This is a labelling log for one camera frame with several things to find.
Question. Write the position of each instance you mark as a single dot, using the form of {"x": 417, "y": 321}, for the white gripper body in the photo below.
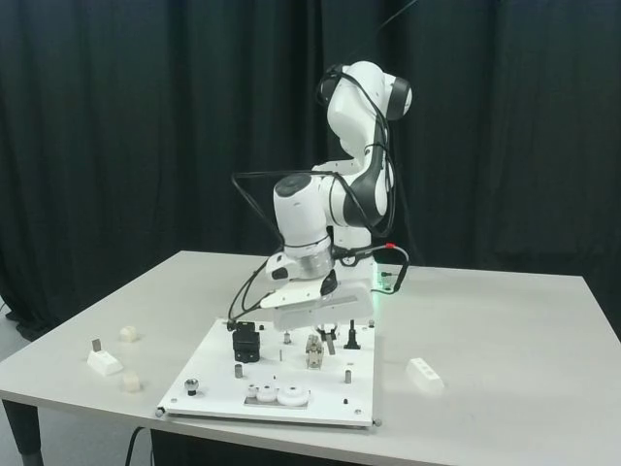
{"x": 339, "y": 306}

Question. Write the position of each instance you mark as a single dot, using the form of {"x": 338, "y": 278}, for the metal square peg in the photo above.
{"x": 331, "y": 345}
{"x": 97, "y": 345}

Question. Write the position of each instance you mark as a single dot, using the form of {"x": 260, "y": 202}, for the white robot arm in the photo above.
{"x": 296, "y": 209}

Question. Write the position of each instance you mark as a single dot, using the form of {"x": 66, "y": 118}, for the white peg holder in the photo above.
{"x": 107, "y": 364}
{"x": 424, "y": 376}

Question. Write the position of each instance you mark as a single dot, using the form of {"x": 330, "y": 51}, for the black Ethernet plug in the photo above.
{"x": 351, "y": 342}

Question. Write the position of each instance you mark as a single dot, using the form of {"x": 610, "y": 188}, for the beige waterproof plug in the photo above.
{"x": 314, "y": 356}

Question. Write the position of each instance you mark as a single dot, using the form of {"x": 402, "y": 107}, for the small white box dark window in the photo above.
{"x": 280, "y": 269}

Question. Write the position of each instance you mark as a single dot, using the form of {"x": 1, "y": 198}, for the white large gear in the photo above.
{"x": 292, "y": 395}

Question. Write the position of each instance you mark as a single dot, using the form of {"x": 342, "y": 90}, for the black D-SUB plug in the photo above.
{"x": 247, "y": 344}

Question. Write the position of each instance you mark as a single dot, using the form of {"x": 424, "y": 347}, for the white medium gear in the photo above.
{"x": 266, "y": 393}

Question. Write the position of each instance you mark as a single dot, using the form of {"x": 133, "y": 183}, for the white small gear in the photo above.
{"x": 251, "y": 390}

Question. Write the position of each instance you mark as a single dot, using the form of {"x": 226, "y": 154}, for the white task board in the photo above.
{"x": 213, "y": 383}

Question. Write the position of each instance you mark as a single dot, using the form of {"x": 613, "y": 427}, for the black box under table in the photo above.
{"x": 267, "y": 449}

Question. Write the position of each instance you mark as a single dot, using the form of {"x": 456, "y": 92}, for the metal BNC plug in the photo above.
{"x": 190, "y": 386}

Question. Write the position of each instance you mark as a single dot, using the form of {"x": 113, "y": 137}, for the small white cube holder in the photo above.
{"x": 131, "y": 381}
{"x": 128, "y": 334}

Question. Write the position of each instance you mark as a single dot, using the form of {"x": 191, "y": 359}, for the black curtain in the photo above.
{"x": 121, "y": 121}

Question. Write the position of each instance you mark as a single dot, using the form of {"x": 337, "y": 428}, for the dark table leg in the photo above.
{"x": 22, "y": 432}

